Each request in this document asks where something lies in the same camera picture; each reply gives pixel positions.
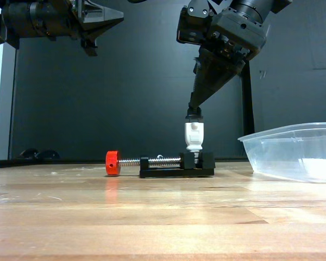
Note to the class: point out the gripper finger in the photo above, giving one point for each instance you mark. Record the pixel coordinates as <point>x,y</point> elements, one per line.
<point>217,73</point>
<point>103,16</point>
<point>97,31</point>

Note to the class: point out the white square plug holder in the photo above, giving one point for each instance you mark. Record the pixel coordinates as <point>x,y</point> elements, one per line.
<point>318,168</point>

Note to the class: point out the black clamp with red knob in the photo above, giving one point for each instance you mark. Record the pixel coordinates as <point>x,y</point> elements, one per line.
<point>176,172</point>

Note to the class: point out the clear plastic tub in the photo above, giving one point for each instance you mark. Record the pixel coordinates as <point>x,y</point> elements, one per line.
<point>288,163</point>

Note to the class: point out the black wall column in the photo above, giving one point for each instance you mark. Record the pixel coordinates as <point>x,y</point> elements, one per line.
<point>247,108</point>

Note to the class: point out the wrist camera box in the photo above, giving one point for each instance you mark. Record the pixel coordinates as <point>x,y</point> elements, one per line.
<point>191,30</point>

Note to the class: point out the black curved frame bracket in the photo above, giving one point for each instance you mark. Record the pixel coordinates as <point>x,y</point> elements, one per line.
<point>30,153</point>
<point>47,153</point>

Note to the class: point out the black metal frame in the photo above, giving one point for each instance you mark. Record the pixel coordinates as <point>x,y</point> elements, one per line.
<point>70,162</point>

